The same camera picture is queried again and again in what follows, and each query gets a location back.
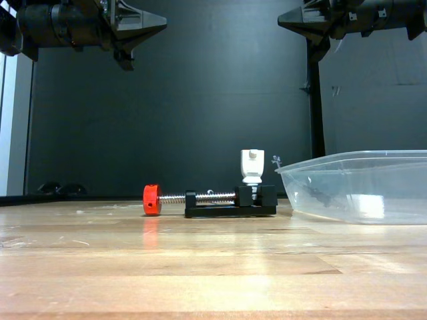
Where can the black clamp with red knob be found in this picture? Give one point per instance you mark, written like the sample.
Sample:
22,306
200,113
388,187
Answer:
230,210

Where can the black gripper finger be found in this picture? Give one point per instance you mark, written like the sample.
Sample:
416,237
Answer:
140,21
130,38
307,18
317,36

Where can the clear plastic tub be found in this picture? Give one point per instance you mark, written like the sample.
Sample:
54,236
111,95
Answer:
400,173

